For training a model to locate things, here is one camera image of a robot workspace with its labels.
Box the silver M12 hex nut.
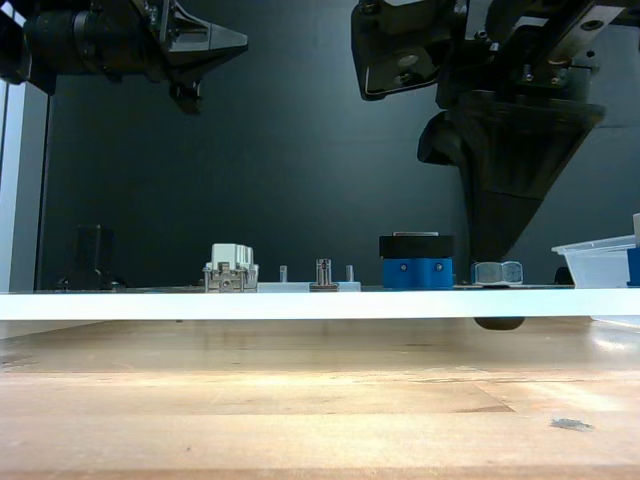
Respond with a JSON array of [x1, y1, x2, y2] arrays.
[[469, 259, 525, 287]]

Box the beige multi-pin connector housing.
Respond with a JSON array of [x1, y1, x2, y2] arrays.
[[202, 243, 260, 294]]

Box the small black socket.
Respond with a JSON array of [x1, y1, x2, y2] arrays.
[[54, 224, 119, 291]]

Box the large blue printed mount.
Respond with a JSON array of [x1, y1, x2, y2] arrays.
[[382, 257, 456, 290]]

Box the clear plastic tub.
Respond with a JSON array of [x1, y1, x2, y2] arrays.
[[551, 234, 640, 329]]

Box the black M12 threaded stud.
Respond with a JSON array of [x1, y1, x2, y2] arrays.
[[473, 316, 525, 332]]

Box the silver BNC connector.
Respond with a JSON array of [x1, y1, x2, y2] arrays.
[[309, 257, 342, 293]]

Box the black silver-topped connector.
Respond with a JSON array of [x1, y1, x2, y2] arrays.
[[378, 231, 455, 261]]

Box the white board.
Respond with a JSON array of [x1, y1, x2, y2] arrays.
[[0, 288, 640, 322]]

